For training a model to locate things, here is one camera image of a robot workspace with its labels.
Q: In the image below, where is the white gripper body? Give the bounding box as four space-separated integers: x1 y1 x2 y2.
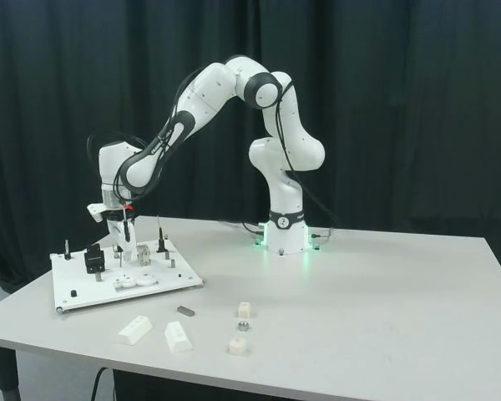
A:
106 218 136 256

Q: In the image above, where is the white long peg holder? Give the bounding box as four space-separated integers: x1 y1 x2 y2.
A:
164 320 194 353
117 315 154 346

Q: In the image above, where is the thin black rod red tag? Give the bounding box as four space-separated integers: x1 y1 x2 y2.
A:
122 202 134 244

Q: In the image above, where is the metal BNC plug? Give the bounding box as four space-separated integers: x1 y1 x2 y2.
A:
136 243 153 267

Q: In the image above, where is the black D-SUB plug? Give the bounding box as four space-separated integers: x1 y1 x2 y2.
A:
84 245 107 282

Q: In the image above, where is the white task board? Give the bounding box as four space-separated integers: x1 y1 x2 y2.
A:
49 239 205 312

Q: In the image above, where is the grey table leg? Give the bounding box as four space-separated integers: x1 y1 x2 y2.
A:
0 343 18 401

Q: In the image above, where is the black curtain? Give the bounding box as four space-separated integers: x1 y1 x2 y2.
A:
0 0 501 289

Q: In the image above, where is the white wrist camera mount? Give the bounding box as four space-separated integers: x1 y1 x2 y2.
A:
87 202 110 223

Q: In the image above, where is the black plug with cable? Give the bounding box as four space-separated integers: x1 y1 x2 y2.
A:
155 214 170 256

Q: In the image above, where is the black base cable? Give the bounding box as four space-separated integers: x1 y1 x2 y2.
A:
310 226 340 242
220 218 265 236

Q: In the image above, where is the black cable under table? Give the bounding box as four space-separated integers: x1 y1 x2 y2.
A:
92 366 119 401

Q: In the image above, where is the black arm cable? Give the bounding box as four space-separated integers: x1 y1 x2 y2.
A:
86 74 304 212

